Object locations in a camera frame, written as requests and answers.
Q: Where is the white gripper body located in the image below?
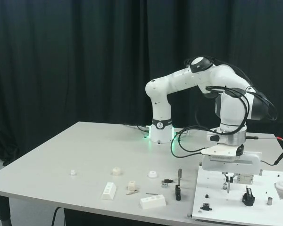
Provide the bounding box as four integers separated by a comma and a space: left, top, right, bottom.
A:
201, 152, 262, 175

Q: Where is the white task board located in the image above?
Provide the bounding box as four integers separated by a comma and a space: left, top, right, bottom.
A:
191, 162, 283, 222

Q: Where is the black cable under table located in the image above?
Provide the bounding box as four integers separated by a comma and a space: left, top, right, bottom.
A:
51, 207, 65, 226

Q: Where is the black table leg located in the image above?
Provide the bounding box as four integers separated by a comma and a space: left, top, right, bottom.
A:
0, 193, 12, 226

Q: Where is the black D-SUB plug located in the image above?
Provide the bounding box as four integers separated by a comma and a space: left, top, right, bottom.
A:
241, 186, 255, 207

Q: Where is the black looped cable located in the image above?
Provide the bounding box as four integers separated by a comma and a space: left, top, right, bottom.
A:
170, 125, 224, 159

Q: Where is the white peg holder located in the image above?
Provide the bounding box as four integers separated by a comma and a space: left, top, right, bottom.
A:
140, 194, 166, 210
100, 182, 117, 201

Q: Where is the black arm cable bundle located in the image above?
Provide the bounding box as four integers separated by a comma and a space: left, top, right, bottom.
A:
183, 56, 278, 121

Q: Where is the thin black rod red tag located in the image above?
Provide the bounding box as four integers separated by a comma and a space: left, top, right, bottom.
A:
274, 136, 283, 165

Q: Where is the black curtain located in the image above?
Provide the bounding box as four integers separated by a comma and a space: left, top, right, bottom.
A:
0, 0, 283, 167

